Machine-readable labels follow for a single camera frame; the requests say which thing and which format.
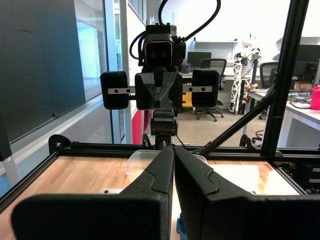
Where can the white lattice figure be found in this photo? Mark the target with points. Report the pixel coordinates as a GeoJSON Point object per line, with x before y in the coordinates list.
{"type": "Point", "coordinates": [237, 85]}

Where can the black office chair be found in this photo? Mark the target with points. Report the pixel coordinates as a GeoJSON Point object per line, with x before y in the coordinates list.
{"type": "Point", "coordinates": [266, 72]}
{"type": "Point", "coordinates": [215, 63]}

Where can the clear plastic tub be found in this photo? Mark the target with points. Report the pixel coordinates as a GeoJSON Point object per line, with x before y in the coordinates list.
{"type": "Point", "coordinates": [137, 162]}

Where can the white desk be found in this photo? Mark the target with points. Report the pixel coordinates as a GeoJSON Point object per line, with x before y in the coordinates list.
{"type": "Point", "coordinates": [300, 112]}

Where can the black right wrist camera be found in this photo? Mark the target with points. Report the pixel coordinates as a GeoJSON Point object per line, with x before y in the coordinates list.
{"type": "Point", "coordinates": [158, 52]}

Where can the black aluminium frame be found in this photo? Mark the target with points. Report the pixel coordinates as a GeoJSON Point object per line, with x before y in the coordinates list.
{"type": "Point", "coordinates": [285, 75]}

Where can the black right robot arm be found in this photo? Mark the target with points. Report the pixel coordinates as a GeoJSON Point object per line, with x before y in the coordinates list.
{"type": "Point", "coordinates": [163, 127]}

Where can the red container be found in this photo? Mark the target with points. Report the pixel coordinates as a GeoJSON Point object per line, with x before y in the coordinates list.
{"type": "Point", "coordinates": [316, 98]}

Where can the blue black connector mount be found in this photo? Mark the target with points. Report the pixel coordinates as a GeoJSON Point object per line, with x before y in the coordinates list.
{"type": "Point", "coordinates": [180, 227]}

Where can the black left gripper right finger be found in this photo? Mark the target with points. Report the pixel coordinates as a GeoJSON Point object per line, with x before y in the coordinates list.
{"type": "Point", "coordinates": [237, 217]}

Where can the yellow cabinet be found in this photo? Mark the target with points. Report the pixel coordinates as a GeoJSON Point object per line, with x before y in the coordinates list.
{"type": "Point", "coordinates": [187, 100]}

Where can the white shelf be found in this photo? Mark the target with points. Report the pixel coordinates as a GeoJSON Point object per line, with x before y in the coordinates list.
{"type": "Point", "coordinates": [215, 45]}

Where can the black monitor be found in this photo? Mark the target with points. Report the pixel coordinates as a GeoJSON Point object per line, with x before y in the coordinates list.
{"type": "Point", "coordinates": [197, 58]}
{"type": "Point", "coordinates": [307, 57]}

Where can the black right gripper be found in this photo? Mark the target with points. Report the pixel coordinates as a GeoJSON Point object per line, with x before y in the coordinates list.
{"type": "Point", "coordinates": [115, 100]}

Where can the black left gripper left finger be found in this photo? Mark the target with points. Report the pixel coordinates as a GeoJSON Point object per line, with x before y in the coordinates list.
{"type": "Point", "coordinates": [100, 215]}

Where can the red panel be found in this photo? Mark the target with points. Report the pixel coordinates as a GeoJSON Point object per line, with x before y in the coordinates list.
{"type": "Point", "coordinates": [137, 127]}

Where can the white taskboard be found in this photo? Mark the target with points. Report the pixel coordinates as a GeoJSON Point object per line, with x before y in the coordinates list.
{"type": "Point", "coordinates": [115, 192]}

